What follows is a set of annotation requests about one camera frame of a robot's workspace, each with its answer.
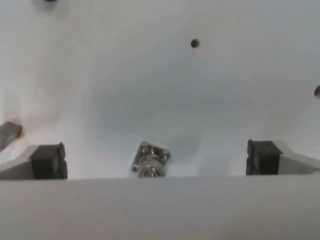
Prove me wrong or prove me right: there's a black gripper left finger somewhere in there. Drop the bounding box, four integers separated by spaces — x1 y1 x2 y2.
0 141 68 180

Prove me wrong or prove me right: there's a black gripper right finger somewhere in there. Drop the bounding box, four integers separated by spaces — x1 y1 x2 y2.
246 138 320 176

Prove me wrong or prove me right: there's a metal BNC plug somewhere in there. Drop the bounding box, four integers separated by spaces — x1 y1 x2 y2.
138 157 169 178

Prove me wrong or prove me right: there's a metal square peg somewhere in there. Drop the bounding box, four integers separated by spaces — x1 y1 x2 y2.
0 121 24 152

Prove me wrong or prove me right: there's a white task board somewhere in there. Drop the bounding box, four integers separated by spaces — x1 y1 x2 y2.
0 0 320 181

